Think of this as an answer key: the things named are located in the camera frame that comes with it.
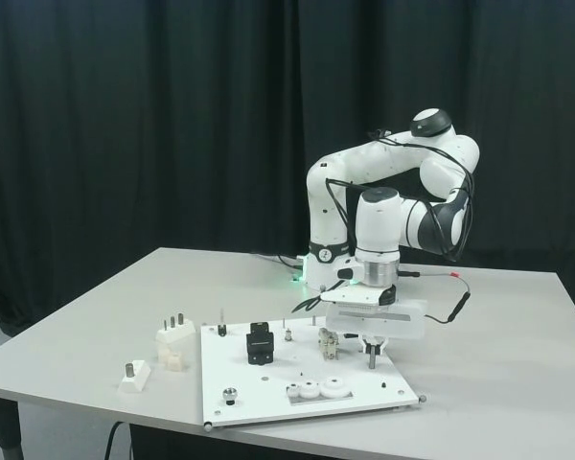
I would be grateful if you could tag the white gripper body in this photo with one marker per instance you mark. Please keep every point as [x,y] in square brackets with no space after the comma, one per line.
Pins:
[378,323]

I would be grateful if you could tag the medium metal peg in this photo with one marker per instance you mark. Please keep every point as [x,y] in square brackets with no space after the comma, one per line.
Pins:
[172,323]

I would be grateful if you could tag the metal round-head bolt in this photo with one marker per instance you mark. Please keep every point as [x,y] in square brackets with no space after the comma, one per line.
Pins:
[229,395]

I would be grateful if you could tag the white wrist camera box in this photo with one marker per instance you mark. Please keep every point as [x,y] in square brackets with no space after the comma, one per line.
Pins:
[347,272]

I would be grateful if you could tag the wide metal peg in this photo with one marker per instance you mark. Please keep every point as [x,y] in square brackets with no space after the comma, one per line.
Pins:
[179,321]

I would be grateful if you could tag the white task board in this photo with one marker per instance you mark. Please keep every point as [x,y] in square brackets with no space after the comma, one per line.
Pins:
[278,378]

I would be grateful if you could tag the small white block holder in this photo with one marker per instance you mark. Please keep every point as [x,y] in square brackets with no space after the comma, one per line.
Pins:
[165,354]
[177,363]

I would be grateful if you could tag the beige waterproof plug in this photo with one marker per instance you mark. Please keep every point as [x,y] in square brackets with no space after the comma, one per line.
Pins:
[328,345]

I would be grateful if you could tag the thick metal round peg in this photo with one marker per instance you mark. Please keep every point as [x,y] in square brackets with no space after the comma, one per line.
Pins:
[130,371]

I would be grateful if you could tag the black D-SUB plug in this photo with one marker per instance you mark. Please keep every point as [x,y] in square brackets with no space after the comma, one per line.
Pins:
[259,345]

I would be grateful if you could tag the black curtain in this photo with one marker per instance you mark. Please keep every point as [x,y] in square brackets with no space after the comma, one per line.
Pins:
[124,120]

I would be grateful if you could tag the metal BNC plug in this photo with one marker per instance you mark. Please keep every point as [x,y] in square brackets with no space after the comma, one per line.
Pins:
[288,334]

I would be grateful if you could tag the black table leg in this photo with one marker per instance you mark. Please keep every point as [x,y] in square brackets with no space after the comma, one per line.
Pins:
[2,426]

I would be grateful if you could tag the white small gear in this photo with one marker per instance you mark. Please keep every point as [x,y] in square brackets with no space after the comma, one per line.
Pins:
[294,388]

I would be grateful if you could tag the black Ethernet plug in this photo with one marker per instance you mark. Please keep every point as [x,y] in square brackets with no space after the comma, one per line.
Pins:
[222,330]

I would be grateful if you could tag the low white peg holder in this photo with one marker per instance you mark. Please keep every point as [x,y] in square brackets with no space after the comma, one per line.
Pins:
[136,381]

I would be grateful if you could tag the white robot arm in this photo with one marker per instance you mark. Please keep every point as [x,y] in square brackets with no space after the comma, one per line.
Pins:
[378,220]

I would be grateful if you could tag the thin metal peg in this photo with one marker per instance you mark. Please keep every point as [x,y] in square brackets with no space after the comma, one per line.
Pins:
[165,325]

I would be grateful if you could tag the white large gear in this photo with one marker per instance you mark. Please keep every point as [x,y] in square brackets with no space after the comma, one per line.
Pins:
[332,387]

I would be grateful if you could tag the tall white peg holder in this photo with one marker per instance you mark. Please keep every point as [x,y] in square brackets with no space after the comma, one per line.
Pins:
[175,335]

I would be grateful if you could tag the white medium gear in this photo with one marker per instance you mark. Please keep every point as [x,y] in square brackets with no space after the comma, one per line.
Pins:
[310,389]

